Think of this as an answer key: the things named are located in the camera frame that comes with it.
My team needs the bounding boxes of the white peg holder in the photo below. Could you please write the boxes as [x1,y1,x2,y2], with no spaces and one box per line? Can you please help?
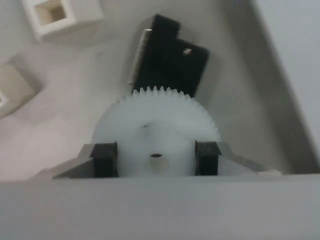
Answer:
[0,53,44,121]

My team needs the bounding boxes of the white holder with square holes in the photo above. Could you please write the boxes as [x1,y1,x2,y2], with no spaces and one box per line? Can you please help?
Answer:
[19,0,105,42]

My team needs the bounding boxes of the white large gear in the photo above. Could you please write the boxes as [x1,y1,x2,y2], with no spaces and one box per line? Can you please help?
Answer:
[91,85,221,179]

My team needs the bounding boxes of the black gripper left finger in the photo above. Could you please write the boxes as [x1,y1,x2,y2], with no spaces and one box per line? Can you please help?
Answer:
[52,140,119,180]

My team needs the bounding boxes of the black D-SUB plug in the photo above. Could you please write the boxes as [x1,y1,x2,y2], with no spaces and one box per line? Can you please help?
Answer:
[126,13,211,100]

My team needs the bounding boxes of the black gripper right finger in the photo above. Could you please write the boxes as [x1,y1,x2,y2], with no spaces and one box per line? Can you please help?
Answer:
[194,140,281,177]

